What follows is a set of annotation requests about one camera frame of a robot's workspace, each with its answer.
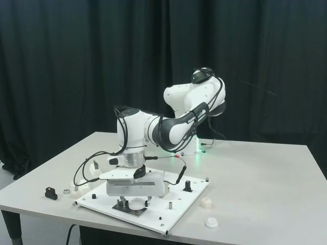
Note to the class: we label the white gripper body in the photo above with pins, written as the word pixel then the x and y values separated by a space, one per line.
pixel 138 190

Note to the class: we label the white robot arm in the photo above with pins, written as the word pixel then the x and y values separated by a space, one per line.
pixel 178 125

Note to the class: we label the black D-SUB plug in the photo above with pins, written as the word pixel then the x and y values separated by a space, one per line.
pixel 51 193

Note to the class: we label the white task board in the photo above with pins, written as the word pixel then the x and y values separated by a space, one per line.
pixel 176 201

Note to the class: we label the white large gear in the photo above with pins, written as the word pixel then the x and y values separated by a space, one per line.
pixel 136 204

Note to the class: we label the metal bolt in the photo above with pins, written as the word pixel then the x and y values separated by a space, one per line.
pixel 66 191

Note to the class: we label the white peg holder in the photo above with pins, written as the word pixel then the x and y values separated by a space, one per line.
pixel 206 202
pixel 94 171
pixel 79 190

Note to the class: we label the black table leg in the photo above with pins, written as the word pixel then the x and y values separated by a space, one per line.
pixel 11 227

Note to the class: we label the white medium gear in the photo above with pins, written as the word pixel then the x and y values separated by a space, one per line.
pixel 211 222

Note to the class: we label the black curtain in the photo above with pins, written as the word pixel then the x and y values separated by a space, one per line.
pixel 76 63

